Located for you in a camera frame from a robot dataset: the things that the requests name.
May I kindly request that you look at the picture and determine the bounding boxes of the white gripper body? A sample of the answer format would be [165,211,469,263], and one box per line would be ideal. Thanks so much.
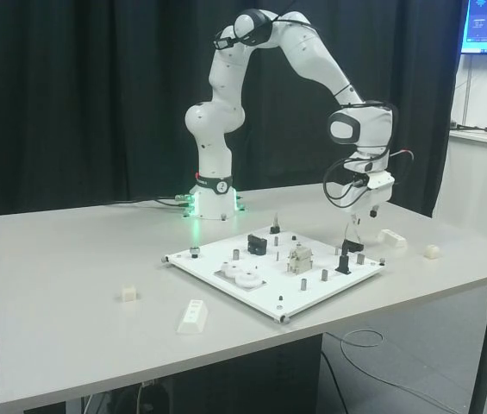
[339,182,394,216]

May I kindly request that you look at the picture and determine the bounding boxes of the long white peg holder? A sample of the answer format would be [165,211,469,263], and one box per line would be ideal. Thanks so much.
[176,298,208,336]
[378,229,409,248]

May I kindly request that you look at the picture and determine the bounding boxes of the beige metal connector block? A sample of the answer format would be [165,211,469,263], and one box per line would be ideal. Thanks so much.
[284,245,315,275]

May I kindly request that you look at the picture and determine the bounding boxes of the black D-SUB plug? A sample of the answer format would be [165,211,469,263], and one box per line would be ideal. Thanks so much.
[246,234,269,256]

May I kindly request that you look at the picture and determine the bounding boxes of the white task board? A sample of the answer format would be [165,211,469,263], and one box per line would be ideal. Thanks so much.
[160,230,389,323]

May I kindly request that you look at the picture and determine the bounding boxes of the white cabinet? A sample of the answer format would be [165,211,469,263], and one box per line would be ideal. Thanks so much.
[446,129,487,250]

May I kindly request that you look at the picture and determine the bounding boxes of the white large gear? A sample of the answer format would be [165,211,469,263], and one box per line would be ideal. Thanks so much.
[234,270,262,290]

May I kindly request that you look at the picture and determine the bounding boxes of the black curtain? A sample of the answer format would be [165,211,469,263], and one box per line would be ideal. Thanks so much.
[0,0,465,414]

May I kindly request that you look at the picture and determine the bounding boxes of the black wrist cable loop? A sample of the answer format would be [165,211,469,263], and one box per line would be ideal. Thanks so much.
[322,156,359,209]

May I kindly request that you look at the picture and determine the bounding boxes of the black cable with red tag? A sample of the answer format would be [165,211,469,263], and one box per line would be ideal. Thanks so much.
[390,148,415,174]

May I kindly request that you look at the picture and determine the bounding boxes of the grey floor cable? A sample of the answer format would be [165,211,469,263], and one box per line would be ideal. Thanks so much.
[339,329,487,414]

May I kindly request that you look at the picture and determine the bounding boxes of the black cable on cabinet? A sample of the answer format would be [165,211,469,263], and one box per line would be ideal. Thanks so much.
[448,122,487,140]

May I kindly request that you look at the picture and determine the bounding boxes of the black floor cable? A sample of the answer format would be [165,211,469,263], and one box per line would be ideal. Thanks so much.
[320,351,356,414]

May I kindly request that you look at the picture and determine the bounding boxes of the black cables at arm foot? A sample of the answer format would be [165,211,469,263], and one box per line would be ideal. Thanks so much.
[112,194,195,210]

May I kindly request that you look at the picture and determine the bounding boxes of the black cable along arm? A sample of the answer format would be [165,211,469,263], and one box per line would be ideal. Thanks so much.
[212,9,327,51]

